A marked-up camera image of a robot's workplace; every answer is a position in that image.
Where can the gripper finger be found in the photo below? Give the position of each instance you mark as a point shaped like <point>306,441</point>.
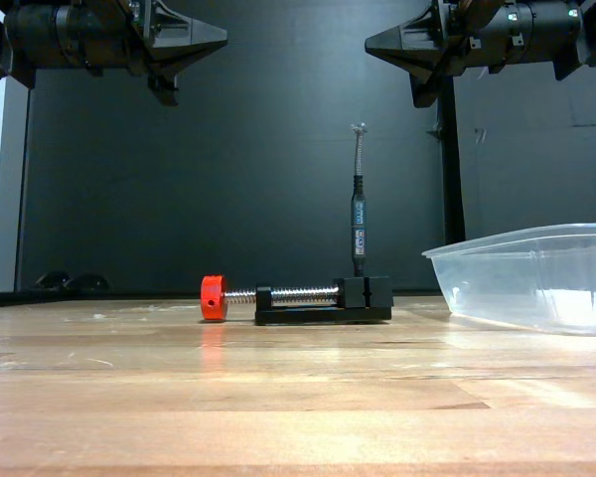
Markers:
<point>407,42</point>
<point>189,35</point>

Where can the black vise with red knob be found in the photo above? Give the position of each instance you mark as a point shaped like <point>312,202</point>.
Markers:
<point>367,298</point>

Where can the clear plastic tub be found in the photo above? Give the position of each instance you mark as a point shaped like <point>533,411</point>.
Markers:
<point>501,298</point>

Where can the black wall post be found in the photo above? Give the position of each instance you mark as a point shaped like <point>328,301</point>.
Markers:
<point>453,164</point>

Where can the black table frame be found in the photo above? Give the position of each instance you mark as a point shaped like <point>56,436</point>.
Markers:
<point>30,294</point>

